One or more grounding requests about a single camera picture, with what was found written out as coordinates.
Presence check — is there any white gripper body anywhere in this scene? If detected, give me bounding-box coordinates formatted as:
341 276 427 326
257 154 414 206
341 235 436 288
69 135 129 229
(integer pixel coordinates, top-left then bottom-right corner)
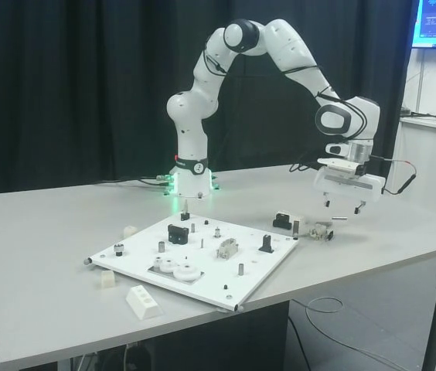
312 166 384 203

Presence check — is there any flat white wrist plate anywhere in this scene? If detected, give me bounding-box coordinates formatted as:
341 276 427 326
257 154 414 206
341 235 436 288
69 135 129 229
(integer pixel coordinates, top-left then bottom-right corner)
316 155 360 172

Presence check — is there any white cabinet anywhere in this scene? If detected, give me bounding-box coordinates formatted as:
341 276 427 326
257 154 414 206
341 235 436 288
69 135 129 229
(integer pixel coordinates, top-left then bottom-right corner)
389 112 436 224

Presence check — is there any white task board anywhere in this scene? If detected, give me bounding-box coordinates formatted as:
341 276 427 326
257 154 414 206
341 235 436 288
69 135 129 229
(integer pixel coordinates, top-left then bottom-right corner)
82 214 300 312

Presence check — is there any black D-SUB plug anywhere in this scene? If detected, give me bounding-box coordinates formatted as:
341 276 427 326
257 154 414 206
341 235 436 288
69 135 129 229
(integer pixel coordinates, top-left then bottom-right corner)
167 223 189 247

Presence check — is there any white large gear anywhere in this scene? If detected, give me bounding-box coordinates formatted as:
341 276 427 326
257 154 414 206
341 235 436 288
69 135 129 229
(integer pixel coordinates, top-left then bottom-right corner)
173 263 200 283

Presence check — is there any long white holder with holes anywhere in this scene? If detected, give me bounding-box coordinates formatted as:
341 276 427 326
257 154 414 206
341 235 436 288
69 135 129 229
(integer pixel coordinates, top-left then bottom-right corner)
124 285 164 320

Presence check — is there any black curtain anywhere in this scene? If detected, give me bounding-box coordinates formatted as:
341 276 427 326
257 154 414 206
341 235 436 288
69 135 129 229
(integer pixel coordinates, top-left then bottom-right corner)
0 0 424 351

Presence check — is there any silver wrist ring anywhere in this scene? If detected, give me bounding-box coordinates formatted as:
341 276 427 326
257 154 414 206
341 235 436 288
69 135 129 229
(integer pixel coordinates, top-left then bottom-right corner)
347 141 374 164

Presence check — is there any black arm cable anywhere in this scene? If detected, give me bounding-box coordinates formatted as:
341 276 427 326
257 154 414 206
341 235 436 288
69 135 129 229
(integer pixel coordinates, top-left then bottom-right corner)
279 63 370 141
201 47 229 77
288 153 325 175

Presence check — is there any small white camera box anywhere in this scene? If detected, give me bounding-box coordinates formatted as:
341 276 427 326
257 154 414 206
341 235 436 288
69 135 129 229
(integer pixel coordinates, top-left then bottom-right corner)
325 143 350 157

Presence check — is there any grey floor cable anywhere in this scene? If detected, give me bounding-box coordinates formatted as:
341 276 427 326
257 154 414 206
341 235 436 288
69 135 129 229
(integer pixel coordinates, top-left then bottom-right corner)
303 295 362 371

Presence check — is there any grey foot cable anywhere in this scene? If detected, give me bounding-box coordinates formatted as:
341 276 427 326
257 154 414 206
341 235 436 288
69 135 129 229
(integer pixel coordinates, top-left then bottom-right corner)
101 175 173 188

